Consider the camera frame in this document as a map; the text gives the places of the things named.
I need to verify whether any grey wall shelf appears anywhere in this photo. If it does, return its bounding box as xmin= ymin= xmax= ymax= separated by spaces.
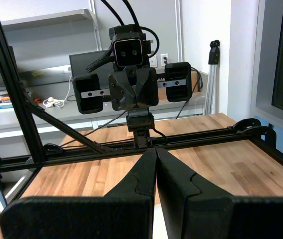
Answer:
xmin=0 ymin=8 xmax=101 ymax=53

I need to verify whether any brown cardboard box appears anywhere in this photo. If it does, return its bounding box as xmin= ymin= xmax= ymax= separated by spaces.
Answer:
xmin=156 ymin=70 xmax=203 ymax=95

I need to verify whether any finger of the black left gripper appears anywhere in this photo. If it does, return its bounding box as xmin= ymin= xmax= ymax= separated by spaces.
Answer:
xmin=108 ymin=71 xmax=136 ymax=111
xmin=134 ymin=67 xmax=159 ymax=109

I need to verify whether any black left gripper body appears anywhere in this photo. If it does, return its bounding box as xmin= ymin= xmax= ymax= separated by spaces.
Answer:
xmin=72 ymin=62 xmax=192 ymax=115

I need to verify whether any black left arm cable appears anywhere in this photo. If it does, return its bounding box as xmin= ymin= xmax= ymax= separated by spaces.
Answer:
xmin=98 ymin=0 xmax=126 ymax=27
xmin=122 ymin=0 xmax=142 ymax=33
xmin=141 ymin=26 xmax=160 ymax=62

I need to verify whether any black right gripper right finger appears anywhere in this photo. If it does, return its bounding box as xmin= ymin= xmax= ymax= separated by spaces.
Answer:
xmin=156 ymin=148 xmax=283 ymax=239

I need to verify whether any grey desk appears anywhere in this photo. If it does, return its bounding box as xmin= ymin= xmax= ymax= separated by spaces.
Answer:
xmin=0 ymin=72 xmax=209 ymax=141

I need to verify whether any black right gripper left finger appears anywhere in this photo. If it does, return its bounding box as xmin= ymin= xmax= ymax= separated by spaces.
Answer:
xmin=0 ymin=148 xmax=157 ymax=239

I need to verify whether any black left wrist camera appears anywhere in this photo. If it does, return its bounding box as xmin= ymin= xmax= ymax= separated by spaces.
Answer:
xmin=108 ymin=24 xmax=148 ymax=73

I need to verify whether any stack of books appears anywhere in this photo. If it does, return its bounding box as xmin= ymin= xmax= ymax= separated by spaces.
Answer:
xmin=0 ymin=95 xmax=15 ymax=111

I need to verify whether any braided black cable bundle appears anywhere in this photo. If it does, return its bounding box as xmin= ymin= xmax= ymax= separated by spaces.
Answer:
xmin=85 ymin=48 xmax=114 ymax=73

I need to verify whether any white coiled cable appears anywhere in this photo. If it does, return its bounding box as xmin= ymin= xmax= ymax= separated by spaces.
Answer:
xmin=42 ymin=74 xmax=73 ymax=109

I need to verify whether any black aluminium frame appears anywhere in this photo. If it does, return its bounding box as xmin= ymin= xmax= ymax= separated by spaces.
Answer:
xmin=0 ymin=0 xmax=283 ymax=239

